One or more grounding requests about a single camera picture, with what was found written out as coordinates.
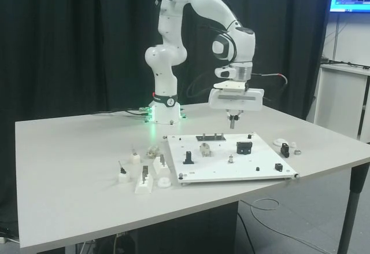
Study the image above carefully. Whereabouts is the white round peg holder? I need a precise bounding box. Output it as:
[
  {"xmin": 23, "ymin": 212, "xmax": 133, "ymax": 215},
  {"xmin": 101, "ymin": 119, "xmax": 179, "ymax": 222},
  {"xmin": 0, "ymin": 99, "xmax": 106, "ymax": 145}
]
[{"xmin": 153, "ymin": 155, "xmax": 169, "ymax": 175}]

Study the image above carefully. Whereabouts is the black control cabinet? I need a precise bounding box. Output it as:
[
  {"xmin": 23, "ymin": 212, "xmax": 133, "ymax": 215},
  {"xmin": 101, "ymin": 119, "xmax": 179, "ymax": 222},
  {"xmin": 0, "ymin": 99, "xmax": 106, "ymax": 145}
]
[{"xmin": 76, "ymin": 200, "xmax": 241, "ymax": 254}]

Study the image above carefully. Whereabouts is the white square peg holder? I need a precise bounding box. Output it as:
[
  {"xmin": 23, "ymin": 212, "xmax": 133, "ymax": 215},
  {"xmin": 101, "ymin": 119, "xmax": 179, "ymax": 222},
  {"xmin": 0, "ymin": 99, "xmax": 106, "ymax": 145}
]
[{"xmin": 134, "ymin": 165, "xmax": 155, "ymax": 194}]

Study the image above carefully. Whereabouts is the white task board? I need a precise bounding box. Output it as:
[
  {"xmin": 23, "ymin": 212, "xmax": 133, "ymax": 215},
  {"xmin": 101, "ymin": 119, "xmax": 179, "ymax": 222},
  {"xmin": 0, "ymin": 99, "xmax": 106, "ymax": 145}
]
[{"xmin": 162, "ymin": 132, "xmax": 301, "ymax": 186}]

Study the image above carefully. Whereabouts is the white cabinet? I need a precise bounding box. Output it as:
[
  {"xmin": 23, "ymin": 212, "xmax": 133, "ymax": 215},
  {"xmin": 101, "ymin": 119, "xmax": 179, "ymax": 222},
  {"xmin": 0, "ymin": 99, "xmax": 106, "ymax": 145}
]
[{"xmin": 305, "ymin": 62, "xmax": 370, "ymax": 144}]

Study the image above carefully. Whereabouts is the thick black looping cable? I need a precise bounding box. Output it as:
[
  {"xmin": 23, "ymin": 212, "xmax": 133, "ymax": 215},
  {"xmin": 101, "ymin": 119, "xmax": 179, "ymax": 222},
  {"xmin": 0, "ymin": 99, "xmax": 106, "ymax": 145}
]
[{"xmin": 186, "ymin": 74, "xmax": 216, "ymax": 106}]

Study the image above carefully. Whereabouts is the black plug without cable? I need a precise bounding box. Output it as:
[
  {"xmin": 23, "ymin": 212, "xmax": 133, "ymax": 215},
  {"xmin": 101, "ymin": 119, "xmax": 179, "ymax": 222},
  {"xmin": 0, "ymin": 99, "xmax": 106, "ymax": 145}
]
[{"xmin": 279, "ymin": 143, "xmax": 291, "ymax": 159}]

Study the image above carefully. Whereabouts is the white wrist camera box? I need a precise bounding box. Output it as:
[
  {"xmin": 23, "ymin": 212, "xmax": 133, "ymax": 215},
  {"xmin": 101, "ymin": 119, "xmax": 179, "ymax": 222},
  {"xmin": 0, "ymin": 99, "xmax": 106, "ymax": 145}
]
[{"xmin": 214, "ymin": 66, "xmax": 234, "ymax": 79}]

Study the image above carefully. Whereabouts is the black table leg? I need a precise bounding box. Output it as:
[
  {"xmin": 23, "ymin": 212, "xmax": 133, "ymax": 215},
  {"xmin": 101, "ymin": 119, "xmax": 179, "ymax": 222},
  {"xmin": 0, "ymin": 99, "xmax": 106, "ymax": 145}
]
[{"xmin": 343, "ymin": 161, "xmax": 364, "ymax": 254}]

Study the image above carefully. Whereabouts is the grey floor cable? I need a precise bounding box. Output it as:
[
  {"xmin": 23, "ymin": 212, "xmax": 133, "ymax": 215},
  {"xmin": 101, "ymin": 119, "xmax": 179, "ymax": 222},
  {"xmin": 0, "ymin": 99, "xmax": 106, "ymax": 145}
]
[{"xmin": 239, "ymin": 198, "xmax": 293, "ymax": 254}]

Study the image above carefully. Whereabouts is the black curtain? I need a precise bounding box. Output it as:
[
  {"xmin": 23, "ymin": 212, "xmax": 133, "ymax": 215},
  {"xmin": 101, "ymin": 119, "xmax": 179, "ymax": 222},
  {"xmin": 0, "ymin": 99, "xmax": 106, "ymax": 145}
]
[{"xmin": 0, "ymin": 0, "xmax": 338, "ymax": 123}]

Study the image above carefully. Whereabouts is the black cable at arm foot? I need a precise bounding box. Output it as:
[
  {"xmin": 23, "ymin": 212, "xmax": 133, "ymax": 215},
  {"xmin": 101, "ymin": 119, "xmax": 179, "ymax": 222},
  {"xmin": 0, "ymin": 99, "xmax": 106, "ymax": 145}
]
[{"xmin": 95, "ymin": 108, "xmax": 154, "ymax": 118}]

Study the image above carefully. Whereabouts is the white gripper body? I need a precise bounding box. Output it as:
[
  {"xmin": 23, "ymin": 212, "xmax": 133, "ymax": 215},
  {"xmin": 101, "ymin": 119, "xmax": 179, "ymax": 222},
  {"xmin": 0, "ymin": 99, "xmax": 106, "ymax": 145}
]
[{"xmin": 207, "ymin": 87, "xmax": 264, "ymax": 112}]

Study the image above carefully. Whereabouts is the flat white mounting plate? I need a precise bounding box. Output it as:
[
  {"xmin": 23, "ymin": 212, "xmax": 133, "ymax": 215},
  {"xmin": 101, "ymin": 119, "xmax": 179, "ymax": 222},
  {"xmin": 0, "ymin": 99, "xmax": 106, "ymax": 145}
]
[{"xmin": 213, "ymin": 80, "xmax": 247, "ymax": 90}]

